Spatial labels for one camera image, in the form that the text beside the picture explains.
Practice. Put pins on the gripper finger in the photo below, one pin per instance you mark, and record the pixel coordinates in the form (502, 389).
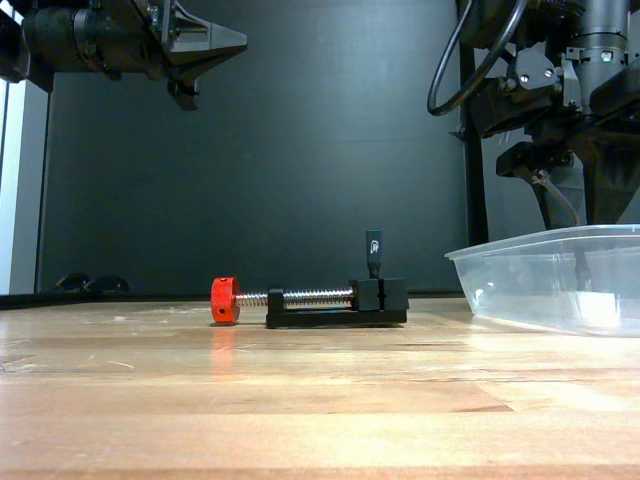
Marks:
(543, 205)
(612, 185)
(225, 42)

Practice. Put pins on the clear plastic tub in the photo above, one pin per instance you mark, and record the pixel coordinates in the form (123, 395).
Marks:
(525, 300)

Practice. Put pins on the black vise with red knob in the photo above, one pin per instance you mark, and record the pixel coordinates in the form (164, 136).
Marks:
(380, 300)

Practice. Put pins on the black aluminium frame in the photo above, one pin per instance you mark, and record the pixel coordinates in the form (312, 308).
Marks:
(472, 200)

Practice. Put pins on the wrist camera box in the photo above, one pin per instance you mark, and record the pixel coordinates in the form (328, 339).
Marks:
(505, 117)

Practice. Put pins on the black frame corner bracket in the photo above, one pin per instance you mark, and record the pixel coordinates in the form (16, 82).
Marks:
(107, 284)
(74, 282)

